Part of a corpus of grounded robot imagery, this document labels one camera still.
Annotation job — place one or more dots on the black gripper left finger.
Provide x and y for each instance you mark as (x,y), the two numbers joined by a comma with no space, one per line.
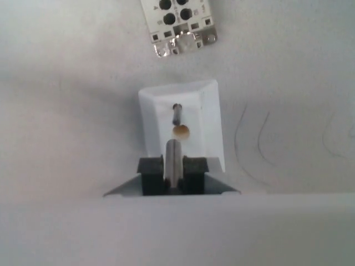
(148,177)

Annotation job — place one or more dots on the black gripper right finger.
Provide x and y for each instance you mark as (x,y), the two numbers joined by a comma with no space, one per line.
(195,177)

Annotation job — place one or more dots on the white peg holder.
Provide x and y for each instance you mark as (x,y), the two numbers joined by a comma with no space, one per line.
(210,124)

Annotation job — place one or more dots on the thin metal round peg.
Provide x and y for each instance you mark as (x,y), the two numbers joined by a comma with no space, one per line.
(176,115)

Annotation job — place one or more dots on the white connector with metal clips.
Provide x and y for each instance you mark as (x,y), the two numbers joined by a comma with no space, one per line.
(177,27)

